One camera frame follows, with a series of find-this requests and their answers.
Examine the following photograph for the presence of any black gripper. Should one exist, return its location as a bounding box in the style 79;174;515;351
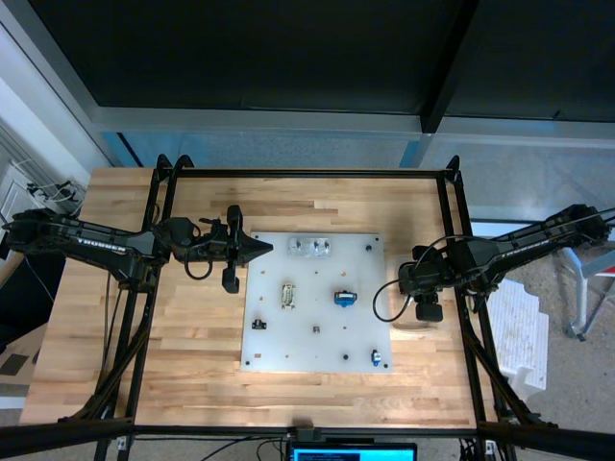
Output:
193;204;275;295
397;244;456;325

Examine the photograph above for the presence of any clear plastic tub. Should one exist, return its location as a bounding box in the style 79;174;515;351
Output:
386;254;441;340

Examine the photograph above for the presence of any white task board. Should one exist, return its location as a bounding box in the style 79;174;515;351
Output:
238;232;395;375

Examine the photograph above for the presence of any white foam block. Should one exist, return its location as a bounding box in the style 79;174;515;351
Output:
484;278;552;402

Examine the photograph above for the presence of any grey metal stand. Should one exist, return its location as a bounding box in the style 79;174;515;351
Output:
552;239;615;343

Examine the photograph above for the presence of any laptop screen with blue edge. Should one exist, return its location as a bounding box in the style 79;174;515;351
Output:
286;442;418;461

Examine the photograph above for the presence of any black mounting block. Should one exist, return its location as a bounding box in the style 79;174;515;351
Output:
292;418;322;441

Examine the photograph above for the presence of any white power strip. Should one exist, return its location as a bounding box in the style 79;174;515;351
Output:
23;180;83;206

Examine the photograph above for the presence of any cardboard box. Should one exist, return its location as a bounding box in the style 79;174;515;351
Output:
0;321;49;385

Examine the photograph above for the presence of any black arm looped cable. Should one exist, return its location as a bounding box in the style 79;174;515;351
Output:
373;279;420;324
184;248;215;281

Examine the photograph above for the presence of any black aluminium frame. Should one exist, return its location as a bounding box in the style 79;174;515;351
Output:
0;153;615;461

